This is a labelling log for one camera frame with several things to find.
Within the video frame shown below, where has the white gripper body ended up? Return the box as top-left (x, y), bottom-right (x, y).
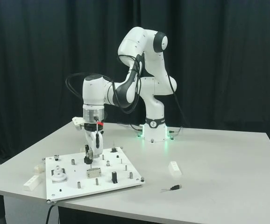
top-left (84, 130), bottom-right (102, 158)

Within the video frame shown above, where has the black waterproof plug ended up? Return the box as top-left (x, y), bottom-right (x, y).
top-left (83, 155), bottom-right (94, 170)

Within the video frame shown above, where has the white task board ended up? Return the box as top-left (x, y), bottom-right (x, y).
top-left (41, 146), bottom-right (145, 204)

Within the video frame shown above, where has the white large gear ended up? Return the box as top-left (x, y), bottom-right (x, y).
top-left (51, 173), bottom-right (67, 183)

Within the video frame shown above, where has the long white holder block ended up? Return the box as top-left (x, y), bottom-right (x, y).
top-left (23, 175), bottom-right (43, 192)

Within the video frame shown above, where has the black USB plug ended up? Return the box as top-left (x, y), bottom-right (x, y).
top-left (161, 184), bottom-right (183, 193)

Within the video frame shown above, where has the black curtain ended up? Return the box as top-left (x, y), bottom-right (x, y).
top-left (0, 0), bottom-right (270, 164)

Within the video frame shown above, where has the black base cable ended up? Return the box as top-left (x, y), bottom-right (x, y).
top-left (168, 126), bottom-right (184, 139)
top-left (128, 123), bottom-right (143, 132)

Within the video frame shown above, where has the black cable under table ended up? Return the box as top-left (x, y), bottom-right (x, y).
top-left (46, 202), bottom-right (57, 224)

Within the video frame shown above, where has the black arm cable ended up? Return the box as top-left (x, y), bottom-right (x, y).
top-left (161, 51), bottom-right (188, 128)
top-left (65, 54), bottom-right (145, 115)

